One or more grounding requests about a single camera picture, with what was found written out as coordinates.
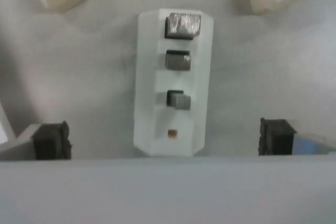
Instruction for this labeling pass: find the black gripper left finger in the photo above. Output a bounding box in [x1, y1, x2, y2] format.
[0, 121, 72, 161]

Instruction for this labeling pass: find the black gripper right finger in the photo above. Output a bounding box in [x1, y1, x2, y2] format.
[258, 118, 336, 156]

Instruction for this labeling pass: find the white square peg holder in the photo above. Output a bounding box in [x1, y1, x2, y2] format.
[133, 8, 215, 158]

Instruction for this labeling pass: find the small metal square peg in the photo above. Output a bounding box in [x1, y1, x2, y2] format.
[166, 90, 191, 110]

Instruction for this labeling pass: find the medium metal square peg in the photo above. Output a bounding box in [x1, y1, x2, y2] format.
[165, 49, 192, 72]

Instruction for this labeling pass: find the large metal square peg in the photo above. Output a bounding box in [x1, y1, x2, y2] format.
[164, 12, 202, 40]

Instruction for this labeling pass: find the white task board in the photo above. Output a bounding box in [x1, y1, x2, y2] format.
[0, 102, 17, 146]

